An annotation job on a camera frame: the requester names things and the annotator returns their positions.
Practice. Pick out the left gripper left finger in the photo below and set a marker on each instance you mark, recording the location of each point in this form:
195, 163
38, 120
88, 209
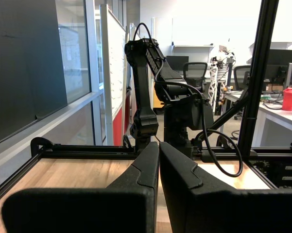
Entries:
87, 211

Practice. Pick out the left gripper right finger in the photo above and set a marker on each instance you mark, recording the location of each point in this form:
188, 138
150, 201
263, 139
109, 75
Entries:
221, 211

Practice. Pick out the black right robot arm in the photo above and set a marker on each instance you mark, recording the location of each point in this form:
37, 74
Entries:
142, 85

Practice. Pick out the white desk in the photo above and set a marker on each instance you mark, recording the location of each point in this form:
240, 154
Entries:
277, 116

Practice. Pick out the yellow drawer cabinet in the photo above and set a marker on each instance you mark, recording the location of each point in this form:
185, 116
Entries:
158, 100

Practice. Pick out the white lattice stand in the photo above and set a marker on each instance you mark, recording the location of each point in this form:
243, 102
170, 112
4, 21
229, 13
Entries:
213, 82

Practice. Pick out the red plastic bin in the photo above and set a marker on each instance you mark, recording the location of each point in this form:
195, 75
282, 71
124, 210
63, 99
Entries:
290, 100

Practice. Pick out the white partition panel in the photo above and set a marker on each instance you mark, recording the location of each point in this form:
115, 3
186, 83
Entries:
116, 72

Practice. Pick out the small black monitor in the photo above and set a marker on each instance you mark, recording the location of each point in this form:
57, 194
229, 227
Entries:
177, 63

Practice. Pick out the wide black monitor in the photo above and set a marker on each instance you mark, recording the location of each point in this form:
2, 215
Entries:
281, 57

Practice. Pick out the black aluminium frame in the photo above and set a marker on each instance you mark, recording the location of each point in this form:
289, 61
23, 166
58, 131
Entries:
87, 150

